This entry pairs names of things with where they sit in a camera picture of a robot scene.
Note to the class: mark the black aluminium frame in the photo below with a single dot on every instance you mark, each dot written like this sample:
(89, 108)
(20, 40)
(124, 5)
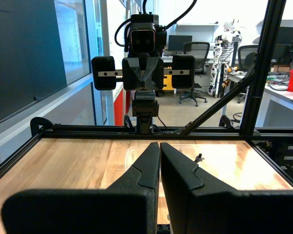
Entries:
(268, 48)

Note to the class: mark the black mesh office chair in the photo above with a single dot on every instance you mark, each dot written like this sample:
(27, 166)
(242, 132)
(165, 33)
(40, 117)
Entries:
(196, 57)
(246, 58)

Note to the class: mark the white lattice robot figure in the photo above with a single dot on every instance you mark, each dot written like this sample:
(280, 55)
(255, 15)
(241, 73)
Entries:
(217, 61)

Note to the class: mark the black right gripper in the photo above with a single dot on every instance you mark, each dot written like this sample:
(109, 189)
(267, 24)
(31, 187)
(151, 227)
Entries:
(102, 83)

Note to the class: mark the black computer monitor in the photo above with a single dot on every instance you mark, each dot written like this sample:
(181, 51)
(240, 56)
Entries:
(289, 41)
(180, 44)

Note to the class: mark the yellow cabinet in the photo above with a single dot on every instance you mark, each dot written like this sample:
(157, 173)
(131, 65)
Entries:
(168, 84)

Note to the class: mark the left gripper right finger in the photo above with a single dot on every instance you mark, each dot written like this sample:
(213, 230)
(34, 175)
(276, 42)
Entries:
(222, 212)

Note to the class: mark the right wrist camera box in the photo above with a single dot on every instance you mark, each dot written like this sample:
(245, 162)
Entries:
(142, 41)

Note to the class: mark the white office desk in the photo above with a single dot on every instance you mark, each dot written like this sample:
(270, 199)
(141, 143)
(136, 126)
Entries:
(278, 95)

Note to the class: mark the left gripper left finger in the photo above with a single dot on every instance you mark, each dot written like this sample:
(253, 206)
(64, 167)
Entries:
(88, 209)

